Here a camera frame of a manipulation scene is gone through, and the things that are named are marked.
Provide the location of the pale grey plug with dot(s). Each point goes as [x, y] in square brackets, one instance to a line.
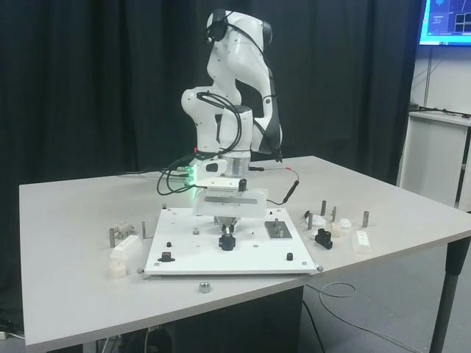
[123, 230]

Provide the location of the small Ethernet plug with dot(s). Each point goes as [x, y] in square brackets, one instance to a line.
[305, 215]

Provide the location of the black D-SUB plug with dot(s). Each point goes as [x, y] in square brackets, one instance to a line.
[324, 239]

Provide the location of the metal square peg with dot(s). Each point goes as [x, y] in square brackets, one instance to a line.
[334, 213]

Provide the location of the small white wrist camera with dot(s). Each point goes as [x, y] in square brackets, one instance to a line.
[211, 168]

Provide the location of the dark grey table leg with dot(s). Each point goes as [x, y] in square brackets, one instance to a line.
[450, 287]

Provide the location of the blue screen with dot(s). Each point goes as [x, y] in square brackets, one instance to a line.
[447, 22]

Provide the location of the black curtain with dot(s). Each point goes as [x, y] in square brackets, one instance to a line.
[92, 73]

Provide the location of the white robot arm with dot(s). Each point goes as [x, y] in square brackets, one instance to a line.
[235, 55]

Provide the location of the white small gear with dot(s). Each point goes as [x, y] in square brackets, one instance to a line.
[344, 223]

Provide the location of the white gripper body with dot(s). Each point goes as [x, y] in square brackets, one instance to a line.
[228, 209]

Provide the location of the white power strip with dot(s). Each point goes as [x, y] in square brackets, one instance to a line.
[3, 335]

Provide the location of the white task board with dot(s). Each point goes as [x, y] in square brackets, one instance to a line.
[206, 261]

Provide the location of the white medium gear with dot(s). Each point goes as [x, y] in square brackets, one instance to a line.
[319, 222]

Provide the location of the long white peg holder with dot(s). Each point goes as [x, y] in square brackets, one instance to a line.
[126, 250]

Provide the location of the white large gear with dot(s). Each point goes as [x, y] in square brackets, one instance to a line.
[117, 271]

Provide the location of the metal round peg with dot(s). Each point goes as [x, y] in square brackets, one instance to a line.
[324, 208]
[366, 219]
[144, 230]
[111, 238]
[310, 221]

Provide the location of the white cabinet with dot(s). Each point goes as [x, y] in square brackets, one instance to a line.
[434, 162]

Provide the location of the metal nut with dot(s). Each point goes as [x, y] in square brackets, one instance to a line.
[204, 288]

